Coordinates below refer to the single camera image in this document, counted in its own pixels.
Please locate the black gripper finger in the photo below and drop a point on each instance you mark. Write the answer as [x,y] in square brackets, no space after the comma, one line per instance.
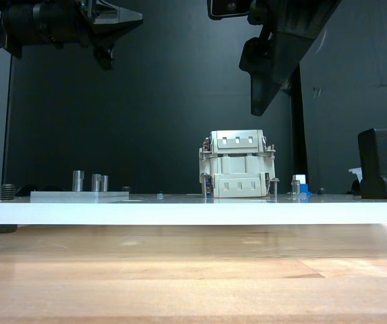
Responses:
[257,94]
[112,17]
[291,54]
[107,33]

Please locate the grey HAN10E connector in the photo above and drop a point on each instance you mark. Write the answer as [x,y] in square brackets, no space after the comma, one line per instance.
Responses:
[237,141]

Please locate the grey HAN10E hub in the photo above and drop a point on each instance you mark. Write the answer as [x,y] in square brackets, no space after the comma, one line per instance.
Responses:
[239,185]

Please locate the silver metal connector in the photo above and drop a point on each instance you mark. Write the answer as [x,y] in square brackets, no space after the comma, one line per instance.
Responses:
[295,187]

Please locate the blue connector holder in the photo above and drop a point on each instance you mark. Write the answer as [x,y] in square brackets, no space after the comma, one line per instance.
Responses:
[208,189]

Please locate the blue holder with white plug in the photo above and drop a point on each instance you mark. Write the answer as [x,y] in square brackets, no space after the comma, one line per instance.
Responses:
[304,192]

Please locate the black board screw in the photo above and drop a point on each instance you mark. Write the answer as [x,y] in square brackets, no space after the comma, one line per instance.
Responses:
[321,191]
[126,189]

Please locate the white board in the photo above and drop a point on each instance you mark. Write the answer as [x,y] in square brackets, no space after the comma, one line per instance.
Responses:
[193,212]

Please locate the black plug housing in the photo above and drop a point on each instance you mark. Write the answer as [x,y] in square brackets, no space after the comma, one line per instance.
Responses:
[382,162]

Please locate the aluminium plate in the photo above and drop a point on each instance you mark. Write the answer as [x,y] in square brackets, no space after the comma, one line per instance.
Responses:
[79,196]

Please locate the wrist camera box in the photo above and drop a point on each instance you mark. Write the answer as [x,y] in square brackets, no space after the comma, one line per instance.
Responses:
[229,8]

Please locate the stepped steel post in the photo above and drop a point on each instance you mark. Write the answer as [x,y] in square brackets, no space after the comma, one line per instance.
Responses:
[99,184]
[78,182]

